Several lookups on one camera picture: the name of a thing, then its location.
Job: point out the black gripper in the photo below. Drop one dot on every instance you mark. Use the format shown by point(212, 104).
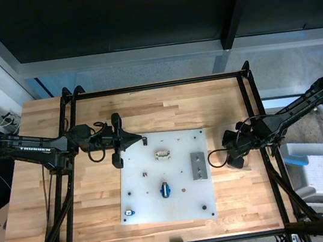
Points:
point(117, 139)
point(239, 144)

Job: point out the black metal frame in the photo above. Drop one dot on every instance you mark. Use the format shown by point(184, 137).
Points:
point(144, 86)

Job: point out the small white blue connector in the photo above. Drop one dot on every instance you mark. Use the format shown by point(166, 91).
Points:
point(129, 213)

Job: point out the black clip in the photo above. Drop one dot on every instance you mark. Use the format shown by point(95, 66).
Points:
point(144, 140)

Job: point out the cream connector housing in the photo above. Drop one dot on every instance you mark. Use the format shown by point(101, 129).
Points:
point(163, 155)

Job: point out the black vertical post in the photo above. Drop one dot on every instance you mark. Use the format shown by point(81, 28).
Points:
point(232, 4)

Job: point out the small clear connector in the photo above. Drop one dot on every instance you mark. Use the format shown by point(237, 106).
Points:
point(145, 174)

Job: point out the white board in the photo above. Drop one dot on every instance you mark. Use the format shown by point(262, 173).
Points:
point(150, 208)

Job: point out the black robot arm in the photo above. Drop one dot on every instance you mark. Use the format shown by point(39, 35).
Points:
point(299, 106)
point(32, 149)

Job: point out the grey metal block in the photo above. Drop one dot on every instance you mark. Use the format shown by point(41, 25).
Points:
point(194, 164)

